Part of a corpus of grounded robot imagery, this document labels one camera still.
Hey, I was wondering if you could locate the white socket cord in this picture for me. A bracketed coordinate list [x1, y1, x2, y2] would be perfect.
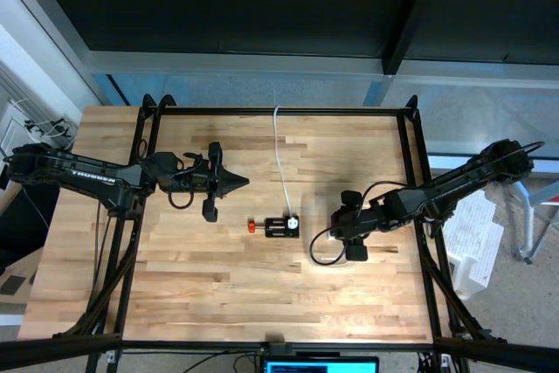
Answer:
[273, 104, 294, 217]

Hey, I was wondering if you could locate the black aluminium frame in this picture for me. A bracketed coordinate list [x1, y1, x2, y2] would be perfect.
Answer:
[0, 93, 559, 373]

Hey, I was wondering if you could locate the black vise with orange knob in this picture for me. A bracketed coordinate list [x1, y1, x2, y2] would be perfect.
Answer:
[247, 215, 301, 239]

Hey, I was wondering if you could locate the small black table camera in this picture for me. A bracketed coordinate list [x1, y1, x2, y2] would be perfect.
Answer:
[265, 333, 287, 355]

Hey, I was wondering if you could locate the blue laptop screen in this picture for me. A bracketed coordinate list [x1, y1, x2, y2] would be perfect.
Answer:
[260, 355, 380, 373]

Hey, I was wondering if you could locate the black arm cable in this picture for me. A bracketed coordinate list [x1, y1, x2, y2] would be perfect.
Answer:
[308, 179, 410, 266]
[168, 152, 206, 211]

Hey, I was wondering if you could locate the white foam packaging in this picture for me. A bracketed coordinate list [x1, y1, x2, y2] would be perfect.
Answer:
[440, 191, 504, 302]

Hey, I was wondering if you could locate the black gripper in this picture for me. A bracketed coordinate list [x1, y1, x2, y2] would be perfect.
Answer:
[330, 190, 372, 261]
[191, 142, 251, 223]

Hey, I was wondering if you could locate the wall cable bundle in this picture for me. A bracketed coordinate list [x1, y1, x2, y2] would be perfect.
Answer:
[21, 117, 75, 142]

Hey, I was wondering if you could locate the gray metal chair frame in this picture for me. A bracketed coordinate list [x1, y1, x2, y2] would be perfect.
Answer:
[506, 171, 559, 266]

